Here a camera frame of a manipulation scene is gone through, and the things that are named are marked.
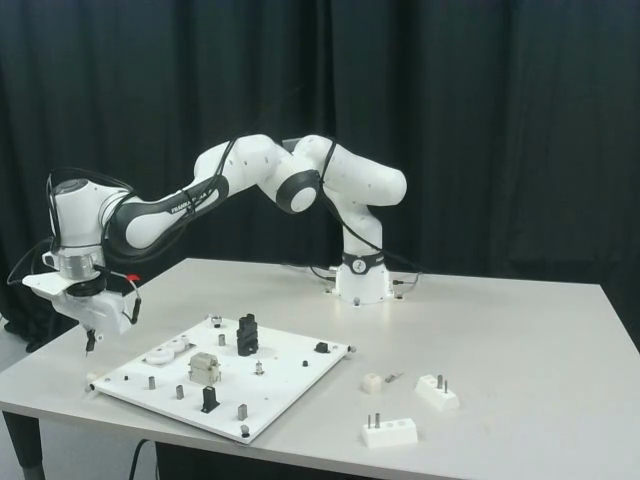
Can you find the white large gear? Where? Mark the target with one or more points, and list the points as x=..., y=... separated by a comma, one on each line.
x=160, y=357

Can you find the white small gear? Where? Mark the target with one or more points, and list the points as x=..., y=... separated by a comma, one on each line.
x=185, y=341

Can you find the black curtain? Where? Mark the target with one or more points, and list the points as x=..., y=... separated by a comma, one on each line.
x=450, y=75

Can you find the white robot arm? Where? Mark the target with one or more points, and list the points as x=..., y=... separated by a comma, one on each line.
x=360, y=175

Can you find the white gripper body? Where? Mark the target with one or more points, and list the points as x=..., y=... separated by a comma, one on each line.
x=95, y=311

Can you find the grey waterproof plug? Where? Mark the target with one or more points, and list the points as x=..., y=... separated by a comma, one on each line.
x=202, y=370

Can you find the white sloped peg holder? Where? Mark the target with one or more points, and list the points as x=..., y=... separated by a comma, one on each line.
x=437, y=397

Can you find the flat white mounting plate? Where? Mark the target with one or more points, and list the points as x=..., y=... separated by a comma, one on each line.
x=42, y=284

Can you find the metal BNC plug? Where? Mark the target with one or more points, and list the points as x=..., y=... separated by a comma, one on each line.
x=258, y=368

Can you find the white medium gear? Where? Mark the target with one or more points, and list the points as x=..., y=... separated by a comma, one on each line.
x=175, y=349

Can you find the metal square peg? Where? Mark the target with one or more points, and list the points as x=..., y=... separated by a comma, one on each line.
x=241, y=411

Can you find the white task board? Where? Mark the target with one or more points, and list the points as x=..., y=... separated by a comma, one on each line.
x=280, y=380

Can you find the black USB plug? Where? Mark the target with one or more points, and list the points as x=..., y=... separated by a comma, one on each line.
x=89, y=346

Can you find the dark table leg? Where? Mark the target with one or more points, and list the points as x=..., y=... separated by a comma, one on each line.
x=22, y=445

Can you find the small grey metal part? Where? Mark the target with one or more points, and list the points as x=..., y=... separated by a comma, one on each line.
x=393, y=378

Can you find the white long peg holder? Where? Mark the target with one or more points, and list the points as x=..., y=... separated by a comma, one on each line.
x=392, y=432

